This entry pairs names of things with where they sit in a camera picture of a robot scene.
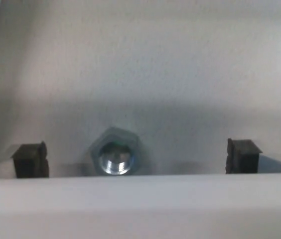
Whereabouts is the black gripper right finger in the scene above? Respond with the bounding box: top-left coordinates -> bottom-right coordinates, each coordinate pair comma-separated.
226,138 -> 281,175

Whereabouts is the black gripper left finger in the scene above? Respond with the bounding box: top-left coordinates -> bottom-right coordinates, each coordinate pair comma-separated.
0,140 -> 50,179

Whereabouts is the metal hex nut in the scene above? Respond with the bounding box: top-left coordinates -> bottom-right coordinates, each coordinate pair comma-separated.
89,126 -> 141,176

